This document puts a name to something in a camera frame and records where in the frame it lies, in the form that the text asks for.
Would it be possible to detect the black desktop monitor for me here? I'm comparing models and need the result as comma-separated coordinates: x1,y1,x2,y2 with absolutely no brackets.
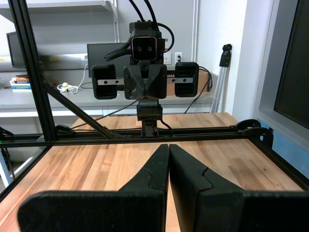
86,43,132,78
6,31,28,69

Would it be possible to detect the silver tripod black head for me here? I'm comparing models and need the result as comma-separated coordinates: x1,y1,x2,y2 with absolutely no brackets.
211,43,234,114

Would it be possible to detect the long white desk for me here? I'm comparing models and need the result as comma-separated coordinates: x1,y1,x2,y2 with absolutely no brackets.
0,86,219,119

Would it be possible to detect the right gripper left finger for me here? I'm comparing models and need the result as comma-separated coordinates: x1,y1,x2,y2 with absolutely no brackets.
18,144,169,232

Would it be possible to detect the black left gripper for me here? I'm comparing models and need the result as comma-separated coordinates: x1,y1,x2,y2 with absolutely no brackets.
91,61,200,101

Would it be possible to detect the cardboard box on desk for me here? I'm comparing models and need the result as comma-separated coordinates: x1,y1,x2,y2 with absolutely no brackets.
166,67,213,98

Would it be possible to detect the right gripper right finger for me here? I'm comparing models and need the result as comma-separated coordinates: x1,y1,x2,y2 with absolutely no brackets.
169,144,309,232

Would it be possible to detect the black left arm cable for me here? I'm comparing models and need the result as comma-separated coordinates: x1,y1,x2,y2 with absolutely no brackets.
104,0,175,62

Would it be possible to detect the black aluminium frame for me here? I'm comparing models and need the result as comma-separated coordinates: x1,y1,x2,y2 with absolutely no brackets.
0,0,309,203

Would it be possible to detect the grey wall shelf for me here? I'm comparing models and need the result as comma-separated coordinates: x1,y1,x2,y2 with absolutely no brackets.
0,0,120,16

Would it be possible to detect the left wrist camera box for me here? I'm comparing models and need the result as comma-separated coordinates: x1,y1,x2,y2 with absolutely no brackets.
129,35,160,61

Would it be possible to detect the coiled white cable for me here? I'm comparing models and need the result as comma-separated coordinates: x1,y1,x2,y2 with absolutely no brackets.
56,63,89,94

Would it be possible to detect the stack of books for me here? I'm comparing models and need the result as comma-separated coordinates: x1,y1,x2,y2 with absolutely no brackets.
9,76,32,93

